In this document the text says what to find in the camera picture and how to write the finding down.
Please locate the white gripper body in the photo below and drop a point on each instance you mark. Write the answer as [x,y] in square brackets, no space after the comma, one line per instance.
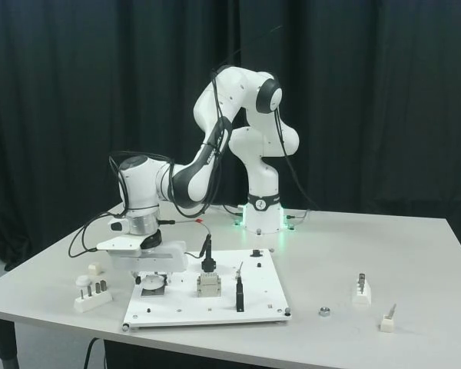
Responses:
[153,260]

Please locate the white large gear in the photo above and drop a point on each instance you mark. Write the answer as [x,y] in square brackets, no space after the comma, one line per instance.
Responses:
[152,282]

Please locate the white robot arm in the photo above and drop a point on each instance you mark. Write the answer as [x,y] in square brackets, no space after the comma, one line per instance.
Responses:
[261,165]

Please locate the white medium gear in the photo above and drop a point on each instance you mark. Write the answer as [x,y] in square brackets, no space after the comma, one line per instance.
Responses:
[85,279]

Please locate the large metal square peg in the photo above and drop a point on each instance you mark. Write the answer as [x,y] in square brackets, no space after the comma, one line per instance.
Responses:
[104,286]

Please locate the flat white mounting plate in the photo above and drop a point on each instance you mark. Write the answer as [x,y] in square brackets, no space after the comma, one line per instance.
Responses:
[119,246]

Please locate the white cube block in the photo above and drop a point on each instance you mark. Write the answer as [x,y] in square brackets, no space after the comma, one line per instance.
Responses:
[95,268]

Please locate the black D-SUB plug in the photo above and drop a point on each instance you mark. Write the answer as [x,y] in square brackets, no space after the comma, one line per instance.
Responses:
[208,266]

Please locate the white task board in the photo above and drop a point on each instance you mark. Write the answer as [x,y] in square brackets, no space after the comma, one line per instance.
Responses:
[199,311]

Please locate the white square peg holder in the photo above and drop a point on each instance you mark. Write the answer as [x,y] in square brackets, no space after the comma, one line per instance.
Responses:
[92,303]

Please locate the black table leg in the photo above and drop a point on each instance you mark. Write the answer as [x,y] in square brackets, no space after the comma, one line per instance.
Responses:
[0,340]

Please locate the metal nut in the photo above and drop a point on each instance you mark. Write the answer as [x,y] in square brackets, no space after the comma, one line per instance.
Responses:
[323,311]

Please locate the black curtains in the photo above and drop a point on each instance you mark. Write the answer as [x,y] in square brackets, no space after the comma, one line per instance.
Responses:
[80,96]

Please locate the white round peg holder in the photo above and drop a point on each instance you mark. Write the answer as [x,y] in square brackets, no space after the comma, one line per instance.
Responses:
[361,299]

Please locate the large metal round peg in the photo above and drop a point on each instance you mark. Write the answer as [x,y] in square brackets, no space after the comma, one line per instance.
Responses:
[362,277]

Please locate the small white plug holder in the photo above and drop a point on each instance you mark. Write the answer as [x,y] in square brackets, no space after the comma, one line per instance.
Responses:
[387,323]

